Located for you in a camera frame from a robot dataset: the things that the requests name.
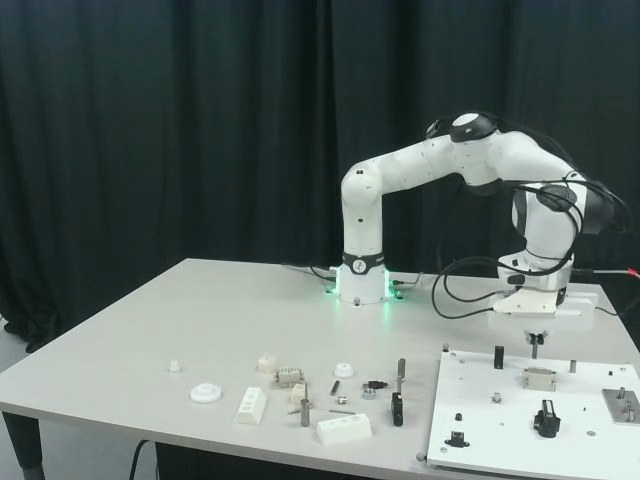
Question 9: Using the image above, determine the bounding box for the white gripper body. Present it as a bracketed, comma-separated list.
[493, 294, 599, 333]

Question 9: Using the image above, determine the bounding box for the black rod with red tag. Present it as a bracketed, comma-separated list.
[573, 267, 640, 278]

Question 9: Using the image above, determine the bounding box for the black waterproof plug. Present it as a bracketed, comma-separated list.
[530, 399, 563, 439]

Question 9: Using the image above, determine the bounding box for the white task board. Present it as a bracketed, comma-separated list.
[424, 348, 640, 479]

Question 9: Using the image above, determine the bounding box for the white holder with holes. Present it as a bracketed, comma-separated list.
[234, 386, 268, 427]
[315, 413, 374, 446]

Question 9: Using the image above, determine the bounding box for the beige D-SUB plug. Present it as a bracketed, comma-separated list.
[272, 366, 303, 389]

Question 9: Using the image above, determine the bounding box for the white large gear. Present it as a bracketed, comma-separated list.
[189, 382, 226, 405]

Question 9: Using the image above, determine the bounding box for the black curtain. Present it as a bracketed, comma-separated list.
[0, 0, 640, 354]

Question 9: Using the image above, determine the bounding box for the black table leg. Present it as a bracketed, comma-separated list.
[1, 411, 45, 480]

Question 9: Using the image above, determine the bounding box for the black looped cable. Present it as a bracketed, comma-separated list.
[431, 255, 527, 322]

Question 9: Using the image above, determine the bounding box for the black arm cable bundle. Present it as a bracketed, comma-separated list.
[423, 115, 633, 236]

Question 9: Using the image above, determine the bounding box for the black base cable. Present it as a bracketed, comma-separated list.
[391, 271, 427, 290]
[281, 263, 342, 282]

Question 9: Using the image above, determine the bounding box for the black cable under table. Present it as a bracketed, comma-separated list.
[129, 438, 152, 480]

